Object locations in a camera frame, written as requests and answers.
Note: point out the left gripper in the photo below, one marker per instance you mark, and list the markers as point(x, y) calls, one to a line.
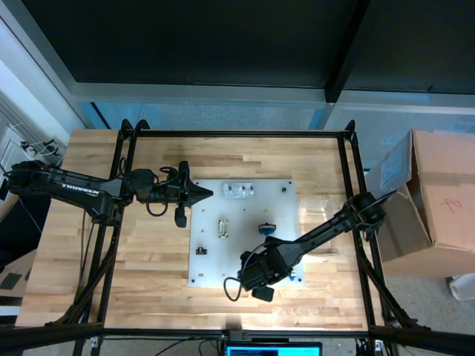
point(184, 185)

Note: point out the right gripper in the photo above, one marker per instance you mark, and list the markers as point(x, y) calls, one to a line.
point(261, 269)

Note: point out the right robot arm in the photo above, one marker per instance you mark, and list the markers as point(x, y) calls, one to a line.
point(326, 226)

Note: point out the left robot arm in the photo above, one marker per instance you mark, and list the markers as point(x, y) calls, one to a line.
point(79, 189)

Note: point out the clear plastic container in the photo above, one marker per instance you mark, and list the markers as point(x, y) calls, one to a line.
point(315, 211)

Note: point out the blue socket block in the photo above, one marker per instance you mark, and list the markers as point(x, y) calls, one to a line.
point(266, 229)
point(293, 276)

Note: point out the short steel pegs block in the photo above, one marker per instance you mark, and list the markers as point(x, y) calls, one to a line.
point(238, 190)

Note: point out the beige many-pin connector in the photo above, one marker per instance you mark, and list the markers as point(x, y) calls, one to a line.
point(223, 229)

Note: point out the white task board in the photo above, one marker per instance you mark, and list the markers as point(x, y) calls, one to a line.
point(215, 267)

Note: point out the black block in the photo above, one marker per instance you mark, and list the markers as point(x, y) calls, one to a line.
point(201, 251)

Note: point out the blue screen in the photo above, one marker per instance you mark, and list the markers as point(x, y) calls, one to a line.
point(272, 350)

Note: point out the cardboard box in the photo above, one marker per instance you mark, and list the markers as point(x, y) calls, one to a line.
point(438, 207)

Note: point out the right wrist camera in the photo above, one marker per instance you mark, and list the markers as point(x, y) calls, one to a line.
point(263, 294)

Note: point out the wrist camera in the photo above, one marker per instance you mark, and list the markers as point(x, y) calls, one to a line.
point(181, 218)
point(263, 294)

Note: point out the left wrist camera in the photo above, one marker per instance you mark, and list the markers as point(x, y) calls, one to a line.
point(181, 218)

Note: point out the black frame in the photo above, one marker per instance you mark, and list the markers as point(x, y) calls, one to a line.
point(352, 174)

